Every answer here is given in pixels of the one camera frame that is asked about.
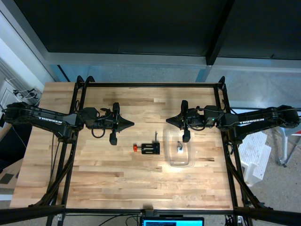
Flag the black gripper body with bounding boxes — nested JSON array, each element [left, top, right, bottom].
[[181, 100, 204, 144], [100, 102, 121, 145]]

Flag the grey metal stand frame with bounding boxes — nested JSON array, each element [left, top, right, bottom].
[[272, 128, 301, 168]]

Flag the laptop screen with blue edge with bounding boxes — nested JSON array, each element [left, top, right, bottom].
[[140, 217, 205, 226]]

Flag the black vise with orange knob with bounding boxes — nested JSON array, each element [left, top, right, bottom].
[[133, 142, 161, 156]]

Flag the clear plastic tub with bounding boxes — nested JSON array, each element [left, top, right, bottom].
[[164, 128, 196, 169]]

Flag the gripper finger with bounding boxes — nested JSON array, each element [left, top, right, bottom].
[[166, 112, 184, 122], [117, 114, 135, 124], [116, 123, 135, 133], [166, 121, 185, 130]]

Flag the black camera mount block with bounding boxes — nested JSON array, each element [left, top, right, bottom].
[[140, 204, 156, 217]]

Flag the white stepped foam block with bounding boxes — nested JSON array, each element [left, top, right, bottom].
[[237, 131, 272, 188]]

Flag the gripper black cable loop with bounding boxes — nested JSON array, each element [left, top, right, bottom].
[[187, 121, 206, 131], [91, 126, 106, 139]]

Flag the brown cardboard box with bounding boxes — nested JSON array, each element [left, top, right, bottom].
[[0, 157, 24, 189]]

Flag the black metal table frame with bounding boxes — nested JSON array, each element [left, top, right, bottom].
[[0, 75, 301, 226]]

